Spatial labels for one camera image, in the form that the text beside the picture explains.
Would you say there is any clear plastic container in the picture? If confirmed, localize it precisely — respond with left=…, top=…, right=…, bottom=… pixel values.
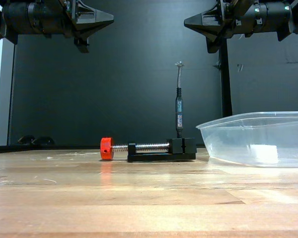
left=195, top=111, right=298, bottom=169

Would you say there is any black vertical post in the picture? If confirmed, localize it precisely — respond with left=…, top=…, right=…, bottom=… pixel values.
left=218, top=46, right=233, bottom=119

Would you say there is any small black vise orange knob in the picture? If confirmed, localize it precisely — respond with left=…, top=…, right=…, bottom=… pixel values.
left=100, top=137, right=197, bottom=164

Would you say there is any black USB-C connector braided cable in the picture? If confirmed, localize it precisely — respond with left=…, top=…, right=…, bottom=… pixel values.
left=174, top=60, right=186, bottom=100

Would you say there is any black aluminium frame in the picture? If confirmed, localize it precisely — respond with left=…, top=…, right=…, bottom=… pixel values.
left=0, top=135, right=209, bottom=153

